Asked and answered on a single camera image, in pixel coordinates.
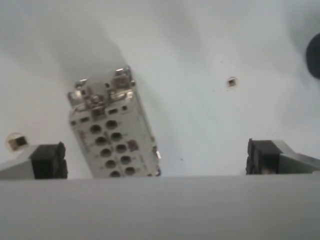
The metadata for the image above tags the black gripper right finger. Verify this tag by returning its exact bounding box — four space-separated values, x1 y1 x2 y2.
245 137 320 176

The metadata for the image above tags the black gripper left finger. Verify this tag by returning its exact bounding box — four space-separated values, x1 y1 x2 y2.
0 141 69 180

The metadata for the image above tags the grey multi-pin connector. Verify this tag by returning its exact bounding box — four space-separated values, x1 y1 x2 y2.
66 65 162 179

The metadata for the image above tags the white task board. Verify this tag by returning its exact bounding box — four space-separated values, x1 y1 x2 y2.
0 0 320 180

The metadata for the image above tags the black round knob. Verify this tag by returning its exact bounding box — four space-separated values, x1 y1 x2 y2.
305 32 320 80

